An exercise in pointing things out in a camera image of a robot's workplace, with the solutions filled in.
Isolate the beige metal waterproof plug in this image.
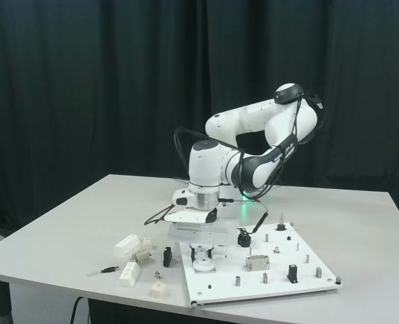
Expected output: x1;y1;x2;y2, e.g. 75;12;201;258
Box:
128;248;153;265

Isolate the long white peg holder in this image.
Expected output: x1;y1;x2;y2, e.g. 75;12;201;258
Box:
117;262;144;288
113;235;141;259

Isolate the small white camera box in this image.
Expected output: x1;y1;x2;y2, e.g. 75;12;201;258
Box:
171;189;191;207

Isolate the black floor cable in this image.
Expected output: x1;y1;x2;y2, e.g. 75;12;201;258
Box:
71;296;86;324

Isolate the black Ethernet plug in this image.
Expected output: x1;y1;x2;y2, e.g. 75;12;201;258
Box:
86;266;120;277

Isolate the white large gear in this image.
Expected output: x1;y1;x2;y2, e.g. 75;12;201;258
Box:
192;257;217;275

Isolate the white task board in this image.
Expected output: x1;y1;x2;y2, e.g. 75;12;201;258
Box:
178;221;343;308

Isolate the thin black rod on wire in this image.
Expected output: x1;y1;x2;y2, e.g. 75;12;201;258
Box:
219;197;270;234

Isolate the black box under table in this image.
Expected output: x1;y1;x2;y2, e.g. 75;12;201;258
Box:
87;298;195;324

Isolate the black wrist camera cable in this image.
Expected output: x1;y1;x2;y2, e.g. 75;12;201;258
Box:
144;205;174;225

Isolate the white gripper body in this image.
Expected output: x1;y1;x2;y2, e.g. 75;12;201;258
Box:
167;221;239;245

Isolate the black curtain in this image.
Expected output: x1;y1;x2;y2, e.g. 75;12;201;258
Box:
0;0;399;234

